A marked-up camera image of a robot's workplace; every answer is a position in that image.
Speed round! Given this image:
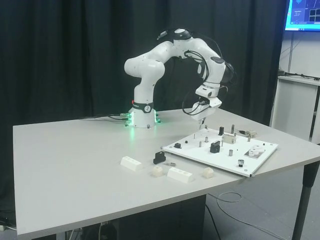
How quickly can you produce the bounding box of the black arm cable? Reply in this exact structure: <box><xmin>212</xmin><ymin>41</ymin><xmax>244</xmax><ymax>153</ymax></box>
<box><xmin>183</xmin><ymin>32</ymin><xmax>238</xmax><ymax>83</ymax></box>

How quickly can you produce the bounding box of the white holder with square holes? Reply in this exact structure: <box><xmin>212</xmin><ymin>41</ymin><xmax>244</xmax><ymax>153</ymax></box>
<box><xmin>119</xmin><ymin>156</ymin><xmax>144</xmax><ymax>172</ymax></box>

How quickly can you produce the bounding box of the small cream plug holder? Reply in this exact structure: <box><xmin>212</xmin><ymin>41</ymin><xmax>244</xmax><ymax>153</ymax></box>
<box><xmin>201</xmin><ymin>166</ymin><xmax>215</xmax><ymax>179</ymax></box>
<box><xmin>150</xmin><ymin>166</ymin><xmax>164</xmax><ymax>178</ymax></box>

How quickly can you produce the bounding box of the black camera cable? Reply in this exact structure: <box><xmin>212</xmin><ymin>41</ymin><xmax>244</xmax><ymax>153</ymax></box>
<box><xmin>181</xmin><ymin>86</ymin><xmax>208</xmax><ymax>115</ymax></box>

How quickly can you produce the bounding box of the small white camera box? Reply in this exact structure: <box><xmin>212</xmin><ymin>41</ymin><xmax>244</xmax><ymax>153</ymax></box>
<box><xmin>195</xmin><ymin>85</ymin><xmax>219</xmax><ymax>99</ymax></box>

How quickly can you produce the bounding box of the black D-SUB plug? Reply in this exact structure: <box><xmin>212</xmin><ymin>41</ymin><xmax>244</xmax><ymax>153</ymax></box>
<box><xmin>152</xmin><ymin>150</ymin><xmax>166</xmax><ymax>165</ymax></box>

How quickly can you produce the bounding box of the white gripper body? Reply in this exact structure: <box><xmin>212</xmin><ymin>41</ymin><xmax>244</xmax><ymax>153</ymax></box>
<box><xmin>190</xmin><ymin>100</ymin><xmax>217</xmax><ymax>122</ymax></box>

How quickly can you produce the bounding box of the dark table leg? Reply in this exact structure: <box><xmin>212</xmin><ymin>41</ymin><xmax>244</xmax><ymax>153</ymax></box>
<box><xmin>292</xmin><ymin>163</ymin><xmax>316</xmax><ymax>240</ymax></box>

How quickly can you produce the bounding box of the grey floor cable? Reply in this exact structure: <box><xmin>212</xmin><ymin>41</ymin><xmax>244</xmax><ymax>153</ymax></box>
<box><xmin>216</xmin><ymin>191</ymin><xmax>296</xmax><ymax>240</ymax></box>

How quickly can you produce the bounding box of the black base cable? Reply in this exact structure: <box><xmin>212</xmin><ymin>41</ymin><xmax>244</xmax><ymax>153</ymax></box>
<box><xmin>81</xmin><ymin>113</ymin><xmax>131</xmax><ymax>122</ymax></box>

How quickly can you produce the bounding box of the white task board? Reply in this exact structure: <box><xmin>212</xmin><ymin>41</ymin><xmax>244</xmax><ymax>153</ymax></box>
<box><xmin>161</xmin><ymin>126</ymin><xmax>279</xmax><ymax>179</ymax></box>

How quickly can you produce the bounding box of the white holder with round holes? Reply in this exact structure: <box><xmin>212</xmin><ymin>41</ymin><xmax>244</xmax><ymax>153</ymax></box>
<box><xmin>166</xmin><ymin>166</ymin><xmax>196</xmax><ymax>184</ymax></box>

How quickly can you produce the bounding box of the black curtain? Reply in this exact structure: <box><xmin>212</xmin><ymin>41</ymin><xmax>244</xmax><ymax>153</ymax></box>
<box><xmin>0</xmin><ymin>0</ymin><xmax>286</xmax><ymax>226</ymax></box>

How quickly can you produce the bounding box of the blue screen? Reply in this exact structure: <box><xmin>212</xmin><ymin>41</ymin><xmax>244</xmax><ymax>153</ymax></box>
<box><xmin>284</xmin><ymin>0</ymin><xmax>320</xmax><ymax>32</ymax></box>

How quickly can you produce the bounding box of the white cabinet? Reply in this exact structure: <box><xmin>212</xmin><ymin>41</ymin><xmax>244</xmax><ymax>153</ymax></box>
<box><xmin>269</xmin><ymin>74</ymin><xmax>320</xmax><ymax>146</ymax></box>

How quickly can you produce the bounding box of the grey multi-pin plug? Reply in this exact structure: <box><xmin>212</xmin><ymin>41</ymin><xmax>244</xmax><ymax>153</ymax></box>
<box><xmin>238</xmin><ymin>129</ymin><xmax>258</xmax><ymax>139</ymax></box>

